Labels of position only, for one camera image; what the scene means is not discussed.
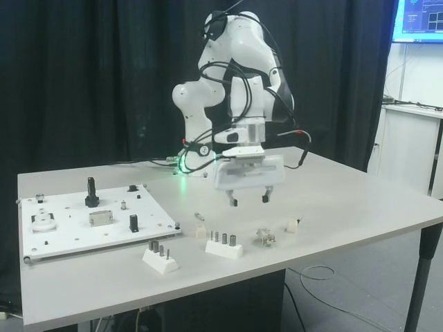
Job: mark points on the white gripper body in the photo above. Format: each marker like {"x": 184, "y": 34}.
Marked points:
{"x": 249, "y": 173}

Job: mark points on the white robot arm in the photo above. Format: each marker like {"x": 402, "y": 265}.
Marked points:
{"x": 242, "y": 45}

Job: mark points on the black waterproof plug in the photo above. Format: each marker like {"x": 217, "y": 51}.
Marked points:
{"x": 91, "y": 193}

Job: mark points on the flat white mounting plate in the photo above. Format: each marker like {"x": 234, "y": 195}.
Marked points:
{"x": 242, "y": 151}

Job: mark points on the metal bolt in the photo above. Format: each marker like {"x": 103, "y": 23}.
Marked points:
{"x": 199, "y": 217}

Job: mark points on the wide metal round peg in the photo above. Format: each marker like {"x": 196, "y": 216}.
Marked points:
{"x": 233, "y": 240}

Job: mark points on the metal D-SUB plug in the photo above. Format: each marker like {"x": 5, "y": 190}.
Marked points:
{"x": 264, "y": 237}

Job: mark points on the white round peg holder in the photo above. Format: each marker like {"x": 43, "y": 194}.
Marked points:
{"x": 225, "y": 250}

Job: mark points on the thin black rod red tag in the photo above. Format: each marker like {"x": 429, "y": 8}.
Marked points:
{"x": 290, "y": 132}

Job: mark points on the medium metal square peg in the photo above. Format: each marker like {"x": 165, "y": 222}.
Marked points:
{"x": 161, "y": 249}

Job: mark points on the wide metal square peg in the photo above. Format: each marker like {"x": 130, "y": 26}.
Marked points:
{"x": 153, "y": 246}

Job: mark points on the white square peg holder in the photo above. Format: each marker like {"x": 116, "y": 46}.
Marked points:
{"x": 161, "y": 264}

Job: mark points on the black USB plug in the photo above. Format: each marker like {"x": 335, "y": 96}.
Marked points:
{"x": 133, "y": 223}

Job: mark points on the black box under table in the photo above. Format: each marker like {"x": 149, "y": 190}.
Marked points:
{"x": 207, "y": 301}

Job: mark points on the metal BNC plug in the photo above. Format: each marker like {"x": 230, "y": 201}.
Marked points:
{"x": 123, "y": 205}

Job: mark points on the white task board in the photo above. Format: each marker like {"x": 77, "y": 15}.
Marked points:
{"x": 104, "y": 238}

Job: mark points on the white cabinet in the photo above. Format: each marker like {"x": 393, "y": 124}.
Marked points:
{"x": 405, "y": 152}

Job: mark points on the black table leg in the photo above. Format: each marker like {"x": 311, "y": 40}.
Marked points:
{"x": 420, "y": 276}

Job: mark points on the black curtain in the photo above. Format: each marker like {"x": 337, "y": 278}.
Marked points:
{"x": 86, "y": 86}

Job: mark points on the white medium gear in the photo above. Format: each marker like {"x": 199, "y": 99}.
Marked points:
{"x": 45, "y": 218}

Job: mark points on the white large gear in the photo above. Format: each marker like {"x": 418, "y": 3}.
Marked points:
{"x": 45, "y": 227}

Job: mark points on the white small gear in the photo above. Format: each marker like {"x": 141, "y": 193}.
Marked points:
{"x": 41, "y": 210}

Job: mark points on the blue screen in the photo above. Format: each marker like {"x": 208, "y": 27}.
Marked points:
{"x": 420, "y": 20}

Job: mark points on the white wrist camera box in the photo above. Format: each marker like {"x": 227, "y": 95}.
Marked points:
{"x": 228, "y": 136}

